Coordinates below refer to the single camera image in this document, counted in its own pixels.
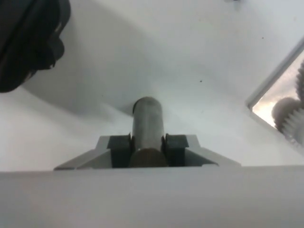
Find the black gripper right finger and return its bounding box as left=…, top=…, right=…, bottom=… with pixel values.
left=161, top=133, right=242, bottom=168

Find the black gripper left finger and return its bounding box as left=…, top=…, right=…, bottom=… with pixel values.
left=53, top=134, right=133, bottom=171

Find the large metal round peg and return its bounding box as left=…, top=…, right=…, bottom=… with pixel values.
left=129, top=95, right=167, bottom=168

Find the white task board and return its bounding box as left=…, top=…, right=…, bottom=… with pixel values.
left=0, top=0, right=304, bottom=172

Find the black D-SUB plug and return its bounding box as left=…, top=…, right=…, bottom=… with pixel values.
left=0, top=0, right=72, bottom=94

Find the white medium gear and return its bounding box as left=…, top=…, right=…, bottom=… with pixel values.
left=295, top=56, right=304, bottom=101

